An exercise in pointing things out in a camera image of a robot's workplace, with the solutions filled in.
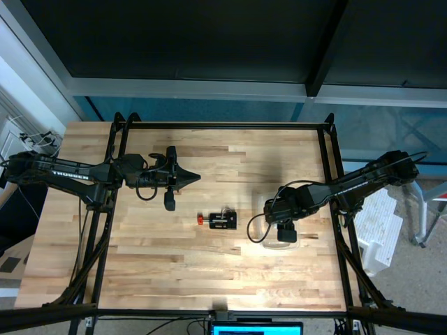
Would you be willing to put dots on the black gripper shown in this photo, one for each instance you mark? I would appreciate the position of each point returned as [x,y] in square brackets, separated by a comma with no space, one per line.
[287,234]
[170,202]

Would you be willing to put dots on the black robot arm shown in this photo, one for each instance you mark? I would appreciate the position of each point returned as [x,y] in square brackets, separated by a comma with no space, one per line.
[349,185]
[70,174]

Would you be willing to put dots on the clear plastic tub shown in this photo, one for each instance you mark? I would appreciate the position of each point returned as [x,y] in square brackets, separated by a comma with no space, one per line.
[283,246]

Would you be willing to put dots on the red knob clamp screw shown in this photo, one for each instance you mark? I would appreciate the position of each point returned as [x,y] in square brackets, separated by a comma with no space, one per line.
[200,220]

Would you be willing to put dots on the black clamp vise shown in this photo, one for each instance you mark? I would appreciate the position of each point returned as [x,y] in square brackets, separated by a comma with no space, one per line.
[223,225]

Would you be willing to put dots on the white foam packing block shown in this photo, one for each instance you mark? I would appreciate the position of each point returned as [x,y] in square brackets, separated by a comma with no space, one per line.
[377,230]

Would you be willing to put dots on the laptop screen with blue edge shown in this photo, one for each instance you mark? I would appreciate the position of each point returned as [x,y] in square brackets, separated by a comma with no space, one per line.
[255,331]

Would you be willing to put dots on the brown cardboard box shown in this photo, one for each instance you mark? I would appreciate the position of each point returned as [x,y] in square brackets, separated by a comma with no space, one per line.
[14,265]

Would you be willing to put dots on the grey aluminium window rail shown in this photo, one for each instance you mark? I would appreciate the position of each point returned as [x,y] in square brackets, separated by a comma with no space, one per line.
[174,89]

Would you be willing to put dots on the small black camera box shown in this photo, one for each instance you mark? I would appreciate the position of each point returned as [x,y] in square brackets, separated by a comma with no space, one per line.
[220,314]

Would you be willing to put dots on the grey metal chair frame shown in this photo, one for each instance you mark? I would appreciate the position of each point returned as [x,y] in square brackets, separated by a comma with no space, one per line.
[422,216]

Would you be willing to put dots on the black vertical post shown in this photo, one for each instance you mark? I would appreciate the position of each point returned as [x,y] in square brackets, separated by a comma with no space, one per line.
[324,52]

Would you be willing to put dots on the black metal table frame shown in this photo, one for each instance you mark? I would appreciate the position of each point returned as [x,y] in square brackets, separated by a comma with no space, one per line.
[45,315]

